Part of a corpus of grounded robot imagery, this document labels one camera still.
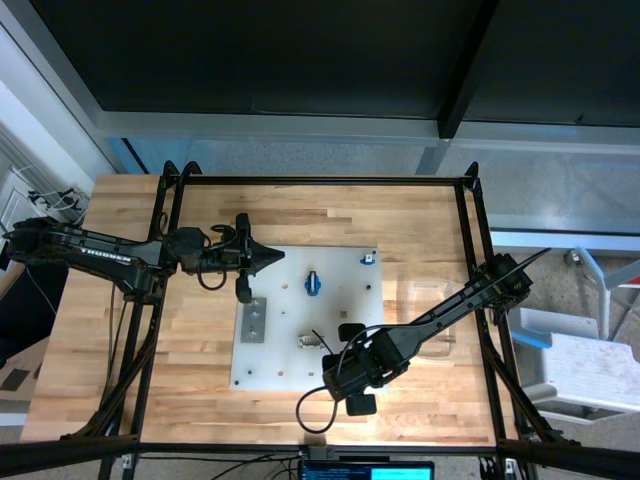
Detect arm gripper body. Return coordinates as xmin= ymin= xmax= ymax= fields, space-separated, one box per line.
xmin=202 ymin=212 xmax=254 ymax=304
xmin=338 ymin=323 xmax=384 ymax=417

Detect white bin with blue edge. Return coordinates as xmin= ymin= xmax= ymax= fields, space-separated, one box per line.
xmin=512 ymin=307 xmax=601 ymax=351

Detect white step stool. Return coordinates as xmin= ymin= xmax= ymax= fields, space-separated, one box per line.
xmin=517 ymin=329 xmax=640 ymax=426

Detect grey metal plate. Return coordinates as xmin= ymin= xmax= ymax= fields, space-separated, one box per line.
xmin=240 ymin=297 xmax=268 ymax=345

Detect black bin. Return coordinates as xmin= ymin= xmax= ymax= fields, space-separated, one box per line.
xmin=0 ymin=264 xmax=69 ymax=361

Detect blue-edged screen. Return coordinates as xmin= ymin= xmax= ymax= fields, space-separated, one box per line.
xmin=298 ymin=459 xmax=435 ymax=480

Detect clear plastic tub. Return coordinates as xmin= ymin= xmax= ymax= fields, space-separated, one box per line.
xmin=398 ymin=278 xmax=459 ymax=362

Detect wall plugs with white cables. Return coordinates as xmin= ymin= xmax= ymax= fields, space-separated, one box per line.
xmin=25 ymin=185 xmax=90 ymax=224

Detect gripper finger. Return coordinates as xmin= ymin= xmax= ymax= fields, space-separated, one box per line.
xmin=322 ymin=353 xmax=346 ymax=379
xmin=251 ymin=254 xmax=287 ymax=276
xmin=251 ymin=238 xmax=287 ymax=257
xmin=325 ymin=374 xmax=349 ymax=400

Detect white board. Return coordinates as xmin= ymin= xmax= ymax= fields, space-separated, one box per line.
xmin=228 ymin=244 xmax=390 ymax=391

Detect cardboard box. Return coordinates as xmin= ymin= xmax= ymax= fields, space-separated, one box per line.
xmin=0 ymin=335 xmax=51 ymax=401

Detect blue clamp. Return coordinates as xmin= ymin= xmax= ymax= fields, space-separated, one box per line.
xmin=301 ymin=270 xmax=324 ymax=299

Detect grey metal stand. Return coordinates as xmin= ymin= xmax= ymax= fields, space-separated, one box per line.
xmin=564 ymin=247 xmax=640 ymax=341

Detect black table frame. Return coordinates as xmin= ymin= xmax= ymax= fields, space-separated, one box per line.
xmin=0 ymin=159 xmax=640 ymax=480

